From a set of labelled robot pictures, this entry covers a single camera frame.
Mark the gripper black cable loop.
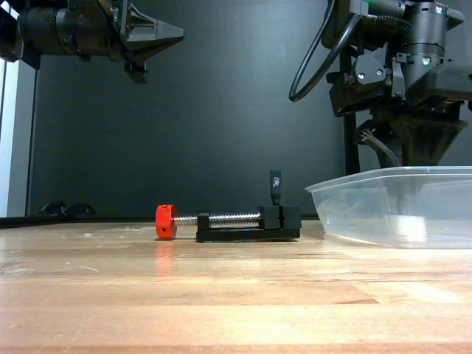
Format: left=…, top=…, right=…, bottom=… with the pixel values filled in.
left=288, top=0, right=364, bottom=103

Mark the black upright USB plug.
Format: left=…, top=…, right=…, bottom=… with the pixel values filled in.
left=268, top=169, right=284, bottom=207

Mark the black vise with orange knob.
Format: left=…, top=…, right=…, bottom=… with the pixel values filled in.
left=154, top=204, right=302, bottom=243

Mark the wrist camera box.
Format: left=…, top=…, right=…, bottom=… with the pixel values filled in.
left=327, top=51, right=394, bottom=118

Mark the clear plastic tub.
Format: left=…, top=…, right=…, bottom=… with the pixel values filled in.
left=304, top=165, right=472, bottom=252

